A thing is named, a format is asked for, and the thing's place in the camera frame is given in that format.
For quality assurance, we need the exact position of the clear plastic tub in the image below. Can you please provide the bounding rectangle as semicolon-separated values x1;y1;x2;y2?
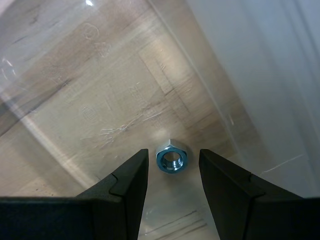
0;0;320;240

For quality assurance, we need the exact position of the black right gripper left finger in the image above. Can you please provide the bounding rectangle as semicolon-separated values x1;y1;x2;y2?
0;148;150;240

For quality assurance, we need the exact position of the silver M12 hex nut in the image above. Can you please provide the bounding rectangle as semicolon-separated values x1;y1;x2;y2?
155;138;188;173

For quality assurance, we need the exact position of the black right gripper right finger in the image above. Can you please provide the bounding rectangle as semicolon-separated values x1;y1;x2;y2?
199;148;320;240

